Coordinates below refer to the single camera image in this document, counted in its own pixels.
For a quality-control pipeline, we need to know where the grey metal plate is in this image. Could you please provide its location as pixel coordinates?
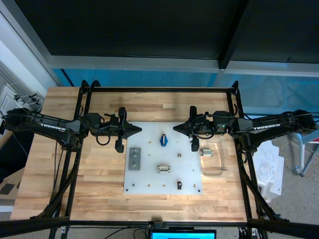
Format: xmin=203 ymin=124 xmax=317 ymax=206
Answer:
xmin=128 ymin=147 xmax=142 ymax=171

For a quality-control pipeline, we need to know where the blue connector mount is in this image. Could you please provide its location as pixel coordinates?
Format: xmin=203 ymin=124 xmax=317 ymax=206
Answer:
xmin=158 ymin=133 xmax=170 ymax=148

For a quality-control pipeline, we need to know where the white foam block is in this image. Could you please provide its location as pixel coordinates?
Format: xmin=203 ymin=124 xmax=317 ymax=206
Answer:
xmin=253 ymin=140 xmax=285 ymax=203

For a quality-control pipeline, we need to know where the clear plastic tub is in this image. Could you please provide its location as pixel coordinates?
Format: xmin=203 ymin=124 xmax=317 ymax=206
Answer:
xmin=200 ymin=138 xmax=229 ymax=179

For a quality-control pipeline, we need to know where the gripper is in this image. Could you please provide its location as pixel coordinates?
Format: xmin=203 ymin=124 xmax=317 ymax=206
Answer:
xmin=106 ymin=107 xmax=143 ymax=153
xmin=172 ymin=106 xmax=213 ymax=153

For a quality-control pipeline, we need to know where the black table-edge camera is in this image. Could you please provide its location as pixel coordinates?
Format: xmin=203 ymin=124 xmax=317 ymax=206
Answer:
xmin=152 ymin=217 xmax=164 ymax=230

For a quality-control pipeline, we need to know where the tangle of thin cables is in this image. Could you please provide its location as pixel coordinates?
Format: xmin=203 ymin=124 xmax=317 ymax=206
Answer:
xmin=13 ymin=92 xmax=43 ymax=106

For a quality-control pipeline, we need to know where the grey metal stool frame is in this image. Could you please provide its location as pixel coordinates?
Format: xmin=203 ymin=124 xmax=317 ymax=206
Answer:
xmin=290 ymin=129 xmax=319 ymax=178

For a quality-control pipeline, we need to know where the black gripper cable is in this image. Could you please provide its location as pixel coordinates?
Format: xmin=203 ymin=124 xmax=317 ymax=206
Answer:
xmin=96 ymin=127 xmax=112 ymax=146
xmin=191 ymin=112 xmax=215 ymax=138

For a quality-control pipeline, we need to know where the white task board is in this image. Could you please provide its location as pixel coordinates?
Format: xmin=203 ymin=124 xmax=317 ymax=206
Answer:
xmin=123 ymin=120 xmax=204 ymax=195

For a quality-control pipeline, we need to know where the blue laptop screen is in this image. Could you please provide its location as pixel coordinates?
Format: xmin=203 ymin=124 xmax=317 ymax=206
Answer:
xmin=149 ymin=229 xmax=217 ymax=239

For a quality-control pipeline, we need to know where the flat brown cardboard sheet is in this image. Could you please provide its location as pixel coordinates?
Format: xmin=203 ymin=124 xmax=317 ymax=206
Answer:
xmin=0 ymin=167 xmax=25 ymax=200

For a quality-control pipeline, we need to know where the grey aluminium window ledge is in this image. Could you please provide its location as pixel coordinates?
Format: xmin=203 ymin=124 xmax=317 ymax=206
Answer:
xmin=48 ymin=55 xmax=319 ymax=77

